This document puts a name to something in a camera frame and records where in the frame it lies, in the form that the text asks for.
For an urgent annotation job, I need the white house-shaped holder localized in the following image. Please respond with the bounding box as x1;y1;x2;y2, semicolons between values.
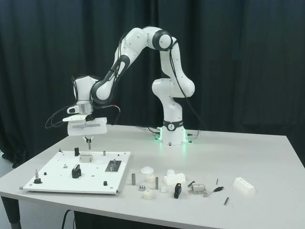
163;173;186;186

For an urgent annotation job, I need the black USB plug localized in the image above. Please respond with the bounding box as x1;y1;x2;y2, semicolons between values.
203;185;225;198

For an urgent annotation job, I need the black table leg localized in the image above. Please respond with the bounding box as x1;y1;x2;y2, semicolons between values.
0;196;20;229

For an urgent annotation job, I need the flat white mounting plate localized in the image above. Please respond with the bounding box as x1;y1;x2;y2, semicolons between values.
62;115;87;124

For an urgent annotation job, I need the white task board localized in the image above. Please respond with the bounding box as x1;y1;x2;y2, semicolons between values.
19;149;132;196

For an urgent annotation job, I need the black curtain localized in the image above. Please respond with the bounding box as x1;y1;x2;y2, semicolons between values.
0;0;305;165

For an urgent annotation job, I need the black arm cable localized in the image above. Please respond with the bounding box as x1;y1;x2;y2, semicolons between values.
166;35;205;134

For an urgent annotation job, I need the black base cable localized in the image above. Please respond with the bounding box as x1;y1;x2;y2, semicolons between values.
133;124;163;135

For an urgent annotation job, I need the black looped gripper cable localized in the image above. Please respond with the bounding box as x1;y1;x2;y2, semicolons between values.
45;108;81;130

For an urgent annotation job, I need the long white holder with holes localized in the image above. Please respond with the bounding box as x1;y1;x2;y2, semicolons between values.
233;177;256;194

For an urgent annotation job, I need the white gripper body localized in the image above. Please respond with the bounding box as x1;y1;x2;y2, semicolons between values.
67;120;107;137

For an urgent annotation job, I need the black Ethernet plug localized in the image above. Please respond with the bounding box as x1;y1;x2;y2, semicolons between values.
173;183;183;199

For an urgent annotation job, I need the grey D-SUB plug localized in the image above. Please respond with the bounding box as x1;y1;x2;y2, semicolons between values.
187;182;203;195

